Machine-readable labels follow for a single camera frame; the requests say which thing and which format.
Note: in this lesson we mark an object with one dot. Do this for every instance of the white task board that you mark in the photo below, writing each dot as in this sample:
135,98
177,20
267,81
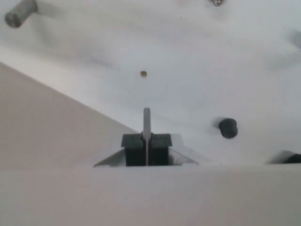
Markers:
164,58

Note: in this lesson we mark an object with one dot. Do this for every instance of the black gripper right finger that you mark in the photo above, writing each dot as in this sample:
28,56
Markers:
158,150

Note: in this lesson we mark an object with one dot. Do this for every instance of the metal round peg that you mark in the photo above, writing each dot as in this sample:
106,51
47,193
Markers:
146,122

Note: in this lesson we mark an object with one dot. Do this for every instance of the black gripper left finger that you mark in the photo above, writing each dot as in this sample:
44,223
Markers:
134,150

